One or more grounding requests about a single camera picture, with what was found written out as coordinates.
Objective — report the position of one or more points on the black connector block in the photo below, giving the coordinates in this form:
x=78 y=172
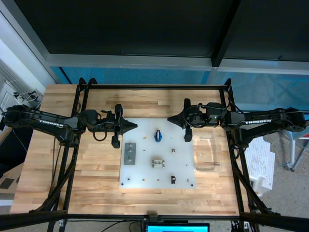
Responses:
x=173 y=180

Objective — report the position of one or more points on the clear plastic tub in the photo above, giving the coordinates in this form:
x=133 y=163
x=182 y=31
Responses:
x=205 y=154

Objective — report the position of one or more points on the black wall column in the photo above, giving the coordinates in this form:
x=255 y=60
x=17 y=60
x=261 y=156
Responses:
x=224 y=36

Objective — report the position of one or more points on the black table camera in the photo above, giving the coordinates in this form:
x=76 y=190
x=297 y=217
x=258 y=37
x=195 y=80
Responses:
x=154 y=218

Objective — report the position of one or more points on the cardboard box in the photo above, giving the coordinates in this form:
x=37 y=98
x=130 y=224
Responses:
x=9 y=174

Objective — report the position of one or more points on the grey metal plate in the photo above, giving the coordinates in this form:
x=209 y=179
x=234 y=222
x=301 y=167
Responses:
x=126 y=154

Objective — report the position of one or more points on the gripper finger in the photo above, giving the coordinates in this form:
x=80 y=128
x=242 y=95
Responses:
x=128 y=123
x=179 y=116
x=179 y=122
x=127 y=128

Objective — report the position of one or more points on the blue clamp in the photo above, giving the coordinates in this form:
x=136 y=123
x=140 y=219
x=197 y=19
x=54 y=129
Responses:
x=155 y=139

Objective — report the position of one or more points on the silver metal stand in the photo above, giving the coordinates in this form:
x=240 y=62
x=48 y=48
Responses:
x=290 y=157

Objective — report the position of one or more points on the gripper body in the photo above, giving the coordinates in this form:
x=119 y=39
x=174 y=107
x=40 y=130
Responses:
x=117 y=135
x=188 y=136

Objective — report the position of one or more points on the black table frame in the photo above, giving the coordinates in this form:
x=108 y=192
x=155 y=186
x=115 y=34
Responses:
x=154 y=86

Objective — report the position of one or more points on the laptop screen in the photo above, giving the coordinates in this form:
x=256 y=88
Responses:
x=176 y=228

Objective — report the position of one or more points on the white taskboard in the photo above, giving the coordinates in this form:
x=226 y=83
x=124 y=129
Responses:
x=144 y=169

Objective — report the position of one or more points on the white black bar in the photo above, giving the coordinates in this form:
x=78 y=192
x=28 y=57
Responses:
x=158 y=135

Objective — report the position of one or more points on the grey HAN10E connector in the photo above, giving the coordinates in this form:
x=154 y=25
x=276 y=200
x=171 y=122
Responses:
x=158 y=162

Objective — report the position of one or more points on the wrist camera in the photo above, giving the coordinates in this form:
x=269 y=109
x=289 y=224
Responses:
x=108 y=122
x=198 y=115

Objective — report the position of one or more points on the white foam block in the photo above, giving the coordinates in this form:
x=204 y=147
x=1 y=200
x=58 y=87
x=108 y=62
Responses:
x=260 y=166

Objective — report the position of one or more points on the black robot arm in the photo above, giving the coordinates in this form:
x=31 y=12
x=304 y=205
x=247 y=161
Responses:
x=256 y=122
x=48 y=122

